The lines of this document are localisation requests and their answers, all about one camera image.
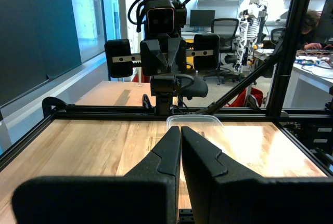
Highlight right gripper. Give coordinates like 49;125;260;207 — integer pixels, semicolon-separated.
104;33;221;78

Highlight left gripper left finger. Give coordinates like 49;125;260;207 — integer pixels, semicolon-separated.
11;126;182;224

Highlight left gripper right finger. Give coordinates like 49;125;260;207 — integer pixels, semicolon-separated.
181;126;333;224

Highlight clear plastic container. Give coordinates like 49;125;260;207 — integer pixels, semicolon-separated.
165;114;226;147

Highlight black computer monitor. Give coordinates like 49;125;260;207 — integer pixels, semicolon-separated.
313;0;333;44
189;9;216;33

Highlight black office chair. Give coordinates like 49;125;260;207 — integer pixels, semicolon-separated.
270;28;287;45
202;18;258;86

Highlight cardboard box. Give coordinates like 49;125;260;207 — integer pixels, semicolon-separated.
75;80;180;107

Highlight window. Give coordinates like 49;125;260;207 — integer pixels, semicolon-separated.
68;0;106;63

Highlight white desk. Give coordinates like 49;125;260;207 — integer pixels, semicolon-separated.
282;49;333;110

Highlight person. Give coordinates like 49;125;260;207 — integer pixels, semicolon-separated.
298;9;333;51

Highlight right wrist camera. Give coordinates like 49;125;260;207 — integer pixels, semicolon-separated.
145;0;175;35

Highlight black frame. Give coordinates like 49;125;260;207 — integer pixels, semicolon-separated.
0;0;333;177

